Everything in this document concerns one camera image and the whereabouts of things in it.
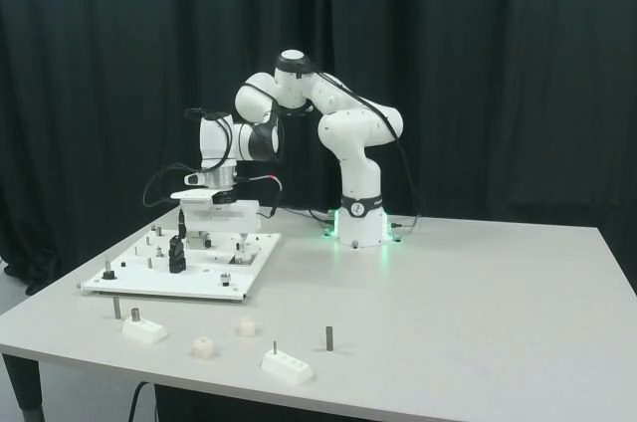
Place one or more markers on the dark table leg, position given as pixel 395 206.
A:
pixel 22 384

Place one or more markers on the black curtain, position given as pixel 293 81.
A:
pixel 497 44

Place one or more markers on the white task board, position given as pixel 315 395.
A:
pixel 149 283

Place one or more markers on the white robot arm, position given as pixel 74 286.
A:
pixel 358 183

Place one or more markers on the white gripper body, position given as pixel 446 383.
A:
pixel 219 222

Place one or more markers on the black D-SUB plug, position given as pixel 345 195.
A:
pixel 176 255

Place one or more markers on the white holder with round peg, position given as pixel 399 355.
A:
pixel 147 332

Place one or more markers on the white holder with thin peg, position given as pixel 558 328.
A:
pixel 288 364

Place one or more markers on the black USB plug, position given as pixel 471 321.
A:
pixel 182 225

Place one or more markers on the grey metal peg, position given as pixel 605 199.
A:
pixel 116 306

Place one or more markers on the flat white mounting plate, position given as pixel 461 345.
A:
pixel 194 195

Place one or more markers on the metal round peg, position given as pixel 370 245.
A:
pixel 134 315

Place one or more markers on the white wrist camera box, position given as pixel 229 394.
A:
pixel 193 179

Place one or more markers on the dark metal peg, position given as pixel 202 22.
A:
pixel 329 338

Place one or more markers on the white medium gear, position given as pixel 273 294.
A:
pixel 247 326

